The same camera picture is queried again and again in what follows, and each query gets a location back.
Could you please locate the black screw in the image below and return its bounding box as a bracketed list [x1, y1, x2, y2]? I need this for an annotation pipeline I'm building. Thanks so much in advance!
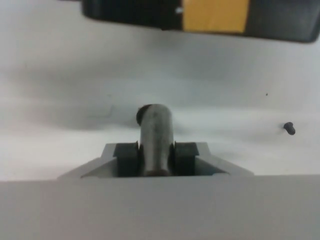
[283, 121, 297, 136]

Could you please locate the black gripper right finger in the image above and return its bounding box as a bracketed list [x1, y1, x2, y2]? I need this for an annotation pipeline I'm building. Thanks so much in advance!
[172, 141, 254, 177]

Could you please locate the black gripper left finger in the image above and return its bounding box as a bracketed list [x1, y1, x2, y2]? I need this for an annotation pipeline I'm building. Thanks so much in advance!
[56, 141, 140, 179]

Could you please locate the large metal round peg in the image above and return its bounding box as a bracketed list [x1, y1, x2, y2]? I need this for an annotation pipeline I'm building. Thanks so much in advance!
[138, 103, 176, 177]

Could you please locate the black D-SUB plug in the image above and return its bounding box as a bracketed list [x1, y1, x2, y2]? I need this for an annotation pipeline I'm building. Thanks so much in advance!
[80, 0, 320, 44]

